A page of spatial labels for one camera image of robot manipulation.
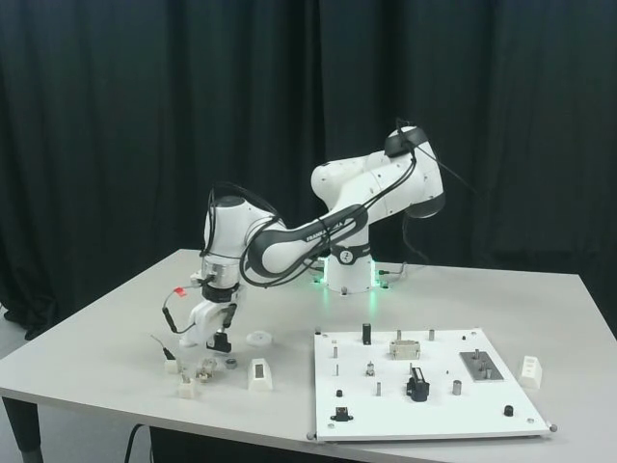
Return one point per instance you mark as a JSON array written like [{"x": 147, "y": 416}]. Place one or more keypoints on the white holder with holes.
[{"x": 529, "y": 372}]

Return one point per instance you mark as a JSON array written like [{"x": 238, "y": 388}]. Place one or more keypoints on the thin black rod red tag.
[{"x": 169, "y": 319}]

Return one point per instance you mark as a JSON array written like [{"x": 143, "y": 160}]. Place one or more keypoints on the black USB plug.
[{"x": 366, "y": 334}]

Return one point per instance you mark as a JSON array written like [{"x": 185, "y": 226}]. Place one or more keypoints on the white holder with dark slot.
[{"x": 260, "y": 378}]

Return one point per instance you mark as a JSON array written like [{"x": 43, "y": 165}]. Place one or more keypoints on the black table leg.
[{"x": 21, "y": 434}]

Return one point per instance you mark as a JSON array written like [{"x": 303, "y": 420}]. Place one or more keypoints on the black curtain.
[{"x": 144, "y": 96}]

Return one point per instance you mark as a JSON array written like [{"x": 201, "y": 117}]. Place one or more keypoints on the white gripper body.
[{"x": 205, "y": 318}]

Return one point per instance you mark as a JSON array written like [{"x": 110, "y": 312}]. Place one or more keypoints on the metal BNC plug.
[{"x": 370, "y": 370}]

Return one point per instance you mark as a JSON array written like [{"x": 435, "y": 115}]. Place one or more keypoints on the white large gear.
[{"x": 259, "y": 338}]

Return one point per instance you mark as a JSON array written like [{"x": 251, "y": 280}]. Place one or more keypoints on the white task board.
[{"x": 434, "y": 415}]

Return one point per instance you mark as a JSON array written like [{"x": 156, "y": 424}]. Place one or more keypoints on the small white holder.
[
  {"x": 172, "y": 367},
  {"x": 187, "y": 390}
]

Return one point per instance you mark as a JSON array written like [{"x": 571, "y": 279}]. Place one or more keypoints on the small white sensor box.
[{"x": 197, "y": 278}]

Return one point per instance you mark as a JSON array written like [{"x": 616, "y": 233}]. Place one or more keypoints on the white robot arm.
[{"x": 347, "y": 183}]

